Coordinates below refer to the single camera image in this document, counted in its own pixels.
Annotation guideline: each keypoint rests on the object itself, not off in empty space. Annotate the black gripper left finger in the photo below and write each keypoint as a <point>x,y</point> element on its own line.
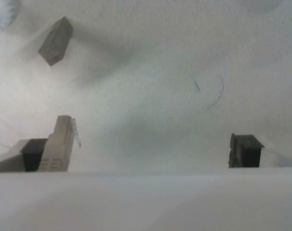
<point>30,154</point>

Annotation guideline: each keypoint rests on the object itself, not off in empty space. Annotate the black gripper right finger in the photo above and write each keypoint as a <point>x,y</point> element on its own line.
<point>246,154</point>

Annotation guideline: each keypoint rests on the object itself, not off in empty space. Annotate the grey Ethernet plug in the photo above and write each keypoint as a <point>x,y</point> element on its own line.
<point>59,149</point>

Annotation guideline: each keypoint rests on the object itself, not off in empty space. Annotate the metal square peg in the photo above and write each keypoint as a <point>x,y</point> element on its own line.
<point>56,41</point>

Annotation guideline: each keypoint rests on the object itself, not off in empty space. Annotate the white gear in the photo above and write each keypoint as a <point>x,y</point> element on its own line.
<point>1,12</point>

